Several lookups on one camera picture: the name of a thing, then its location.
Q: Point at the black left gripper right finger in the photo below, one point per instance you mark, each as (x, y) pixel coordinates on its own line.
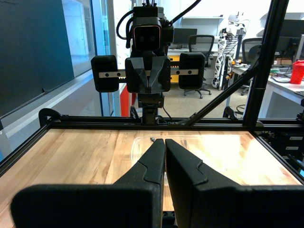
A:
(225, 206)

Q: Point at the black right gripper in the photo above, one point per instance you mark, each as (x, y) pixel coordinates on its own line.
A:
(192, 61)

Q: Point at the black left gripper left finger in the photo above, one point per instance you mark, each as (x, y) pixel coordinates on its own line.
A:
(118, 204)

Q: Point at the clear plastic container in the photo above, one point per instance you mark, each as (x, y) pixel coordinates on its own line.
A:
(136, 147)

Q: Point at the yellow cabinet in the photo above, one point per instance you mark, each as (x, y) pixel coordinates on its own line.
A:
(175, 62)

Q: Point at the red cabinet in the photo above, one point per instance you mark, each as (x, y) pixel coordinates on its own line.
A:
(124, 102)

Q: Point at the black office chair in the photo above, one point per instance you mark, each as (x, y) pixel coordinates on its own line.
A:
(198, 91)

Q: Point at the black computer monitor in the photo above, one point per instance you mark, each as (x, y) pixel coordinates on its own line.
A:
(185, 36)
(292, 31)

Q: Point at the white lattice robot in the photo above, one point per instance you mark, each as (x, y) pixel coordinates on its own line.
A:
(222, 54)

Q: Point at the black equipment box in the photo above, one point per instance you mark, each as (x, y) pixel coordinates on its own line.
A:
(285, 142)

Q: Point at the grey mesh office chair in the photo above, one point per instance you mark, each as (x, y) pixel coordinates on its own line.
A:
(250, 47)

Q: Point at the white desk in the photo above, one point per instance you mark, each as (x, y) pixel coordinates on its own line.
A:
(285, 88)

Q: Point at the red plastic cup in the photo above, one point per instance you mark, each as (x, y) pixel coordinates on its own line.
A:
(297, 72)

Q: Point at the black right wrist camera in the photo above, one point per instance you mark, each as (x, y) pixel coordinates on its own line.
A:
(147, 36)

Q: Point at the black aluminium frame rail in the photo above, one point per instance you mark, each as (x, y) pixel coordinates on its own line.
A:
(23, 147)
(95, 121)
(266, 143)

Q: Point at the black diagonal frame brace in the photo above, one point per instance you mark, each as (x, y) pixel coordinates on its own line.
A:
(225, 89)

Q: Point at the black rounded bracket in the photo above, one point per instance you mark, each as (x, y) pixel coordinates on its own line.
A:
(47, 112)
(229, 111)

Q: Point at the black frame upright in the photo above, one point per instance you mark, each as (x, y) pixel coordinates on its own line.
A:
(261, 83)

